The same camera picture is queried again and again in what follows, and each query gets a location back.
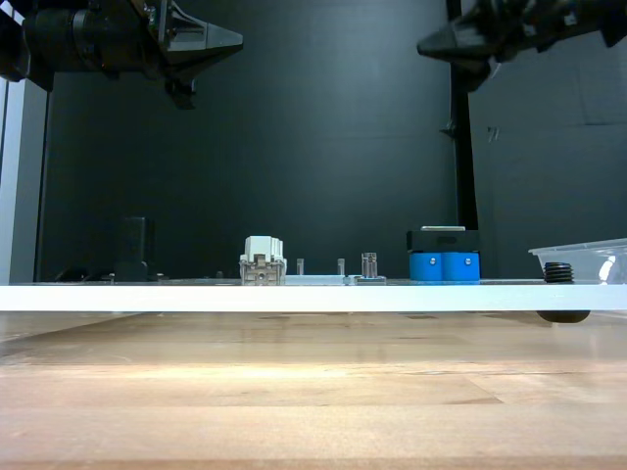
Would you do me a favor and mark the black threaded stud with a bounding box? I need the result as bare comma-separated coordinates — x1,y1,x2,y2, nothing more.
542,261,576,285

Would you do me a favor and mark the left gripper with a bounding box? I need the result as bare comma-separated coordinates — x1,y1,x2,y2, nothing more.
127,0,245,112

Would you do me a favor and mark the tall black block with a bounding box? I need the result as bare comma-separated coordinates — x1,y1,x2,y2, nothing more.
111,213,157,282

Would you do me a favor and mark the white task board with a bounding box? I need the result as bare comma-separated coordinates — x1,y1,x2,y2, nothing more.
0,276,627,325

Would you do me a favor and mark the blue socket block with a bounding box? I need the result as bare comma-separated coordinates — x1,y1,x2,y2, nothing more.
443,251,480,284
409,251,446,283

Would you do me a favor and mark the black frame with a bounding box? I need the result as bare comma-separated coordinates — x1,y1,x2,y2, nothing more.
439,0,480,231

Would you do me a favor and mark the beige many-pin connector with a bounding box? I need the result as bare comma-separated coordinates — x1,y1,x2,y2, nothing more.
238,235,289,287

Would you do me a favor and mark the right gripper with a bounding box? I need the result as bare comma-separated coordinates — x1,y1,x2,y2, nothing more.
415,0,572,93

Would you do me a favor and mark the small steel fitting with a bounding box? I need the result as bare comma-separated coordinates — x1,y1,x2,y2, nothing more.
356,251,389,286

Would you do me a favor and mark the clear plastic container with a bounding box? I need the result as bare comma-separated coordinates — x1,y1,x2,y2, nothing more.
527,236,627,286

